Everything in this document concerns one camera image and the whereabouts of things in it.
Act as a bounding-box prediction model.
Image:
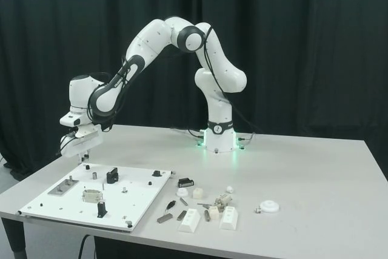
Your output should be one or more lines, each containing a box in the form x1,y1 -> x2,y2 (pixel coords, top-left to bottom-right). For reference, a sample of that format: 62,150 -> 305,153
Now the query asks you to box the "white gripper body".
59,131 -> 103,159

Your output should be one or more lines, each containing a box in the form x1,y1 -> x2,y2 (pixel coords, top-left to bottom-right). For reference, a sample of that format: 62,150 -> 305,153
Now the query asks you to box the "white task board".
17,163 -> 176,227

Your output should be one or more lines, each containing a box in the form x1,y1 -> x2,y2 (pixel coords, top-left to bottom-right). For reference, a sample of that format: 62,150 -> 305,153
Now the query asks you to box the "black USB plug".
163,200 -> 177,215

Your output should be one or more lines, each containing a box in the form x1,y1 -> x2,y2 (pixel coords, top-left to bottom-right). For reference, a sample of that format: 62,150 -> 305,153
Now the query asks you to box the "dark table leg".
0,217 -> 25,259

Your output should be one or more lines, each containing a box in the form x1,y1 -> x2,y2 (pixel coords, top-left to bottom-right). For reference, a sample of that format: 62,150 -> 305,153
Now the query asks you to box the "white peg holder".
218,206 -> 241,230
177,207 -> 201,233

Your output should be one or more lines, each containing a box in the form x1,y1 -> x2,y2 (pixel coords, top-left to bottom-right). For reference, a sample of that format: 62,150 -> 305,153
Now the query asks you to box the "beige waterproof plug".
213,193 -> 233,209

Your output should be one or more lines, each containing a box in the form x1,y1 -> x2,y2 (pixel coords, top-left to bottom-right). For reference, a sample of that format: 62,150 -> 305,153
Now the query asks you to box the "white large gear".
261,199 -> 280,214

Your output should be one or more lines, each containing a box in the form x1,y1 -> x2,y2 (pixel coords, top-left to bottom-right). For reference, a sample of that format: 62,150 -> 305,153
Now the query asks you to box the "black curtain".
0,0 -> 388,167

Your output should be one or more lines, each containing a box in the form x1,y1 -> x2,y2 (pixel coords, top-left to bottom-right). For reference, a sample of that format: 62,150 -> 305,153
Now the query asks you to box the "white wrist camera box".
59,112 -> 82,127

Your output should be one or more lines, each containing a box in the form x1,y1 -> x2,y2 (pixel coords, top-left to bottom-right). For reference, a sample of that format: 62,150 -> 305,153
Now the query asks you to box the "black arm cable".
202,24 -> 232,98
86,55 -> 132,134

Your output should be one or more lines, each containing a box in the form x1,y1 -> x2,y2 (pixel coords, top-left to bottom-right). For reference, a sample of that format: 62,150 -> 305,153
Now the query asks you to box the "black cable under table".
79,234 -> 96,259

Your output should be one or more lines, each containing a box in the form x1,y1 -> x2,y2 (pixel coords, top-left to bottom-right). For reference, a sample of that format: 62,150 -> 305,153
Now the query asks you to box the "black foot cable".
171,127 -> 207,140
236,132 -> 257,145

